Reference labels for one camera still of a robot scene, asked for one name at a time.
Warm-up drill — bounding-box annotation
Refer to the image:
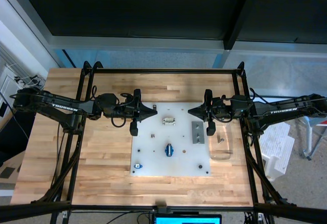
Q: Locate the grey cable bundle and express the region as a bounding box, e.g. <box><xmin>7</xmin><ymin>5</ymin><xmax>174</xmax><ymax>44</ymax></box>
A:
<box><xmin>14</xmin><ymin>73</ymin><xmax>45</xmax><ymax>86</ymax></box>

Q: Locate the laptop screen with blue edge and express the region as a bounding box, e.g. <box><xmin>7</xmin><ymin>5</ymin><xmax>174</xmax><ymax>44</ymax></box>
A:
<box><xmin>152</xmin><ymin>213</ymin><xmax>222</xmax><ymax>224</ymax></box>

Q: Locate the black table-edge camera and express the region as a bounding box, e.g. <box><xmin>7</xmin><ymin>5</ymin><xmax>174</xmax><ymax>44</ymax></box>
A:
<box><xmin>155</xmin><ymin>200</ymin><xmax>171</xmax><ymax>214</ymax></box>

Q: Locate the white cabinet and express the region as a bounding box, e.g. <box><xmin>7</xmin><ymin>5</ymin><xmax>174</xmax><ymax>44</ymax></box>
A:
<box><xmin>0</xmin><ymin>64</ymin><xmax>22</xmax><ymax>105</ymax></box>

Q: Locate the beige multi-pin connector housing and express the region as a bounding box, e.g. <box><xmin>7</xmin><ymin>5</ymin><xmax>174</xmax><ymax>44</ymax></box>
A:
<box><xmin>162</xmin><ymin>117</ymin><xmax>177</xmax><ymax>127</ymax></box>

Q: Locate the grey metal stand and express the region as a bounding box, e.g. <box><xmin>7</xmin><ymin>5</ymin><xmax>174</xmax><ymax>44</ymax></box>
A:
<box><xmin>296</xmin><ymin>115</ymin><xmax>327</xmax><ymax>161</ymax></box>

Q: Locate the white task board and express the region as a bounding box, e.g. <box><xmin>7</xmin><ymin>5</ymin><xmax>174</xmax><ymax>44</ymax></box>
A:
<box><xmin>130</xmin><ymin>102</ymin><xmax>212</xmax><ymax>177</ymax></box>

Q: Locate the clear plastic tub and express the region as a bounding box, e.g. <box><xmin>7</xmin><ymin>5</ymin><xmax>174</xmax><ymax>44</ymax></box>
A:
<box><xmin>208</xmin><ymin>124</ymin><xmax>235</xmax><ymax>161</ymax></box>

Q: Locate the black metal frame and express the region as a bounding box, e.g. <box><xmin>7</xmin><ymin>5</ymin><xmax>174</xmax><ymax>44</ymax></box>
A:
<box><xmin>0</xmin><ymin>60</ymin><xmax>327</xmax><ymax>224</ymax></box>

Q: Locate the cardboard box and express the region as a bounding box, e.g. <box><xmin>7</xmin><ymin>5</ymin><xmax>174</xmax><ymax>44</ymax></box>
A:
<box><xmin>0</xmin><ymin>150</ymin><xmax>28</xmax><ymax>184</ymax></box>

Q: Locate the grey metal block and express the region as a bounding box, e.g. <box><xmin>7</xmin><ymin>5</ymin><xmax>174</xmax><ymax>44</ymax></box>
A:
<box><xmin>191</xmin><ymin>121</ymin><xmax>205</xmax><ymax>145</ymax></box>

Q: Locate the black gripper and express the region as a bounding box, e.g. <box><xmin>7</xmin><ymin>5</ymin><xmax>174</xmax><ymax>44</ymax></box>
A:
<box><xmin>188</xmin><ymin>89</ymin><xmax>233</xmax><ymax>136</ymax></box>
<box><xmin>112</xmin><ymin>89</ymin><xmax>157</xmax><ymax>136</ymax></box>

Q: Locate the blue round connector mount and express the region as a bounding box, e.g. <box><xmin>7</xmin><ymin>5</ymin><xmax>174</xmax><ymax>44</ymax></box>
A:
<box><xmin>163</xmin><ymin>143</ymin><xmax>175</xmax><ymax>158</ymax></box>

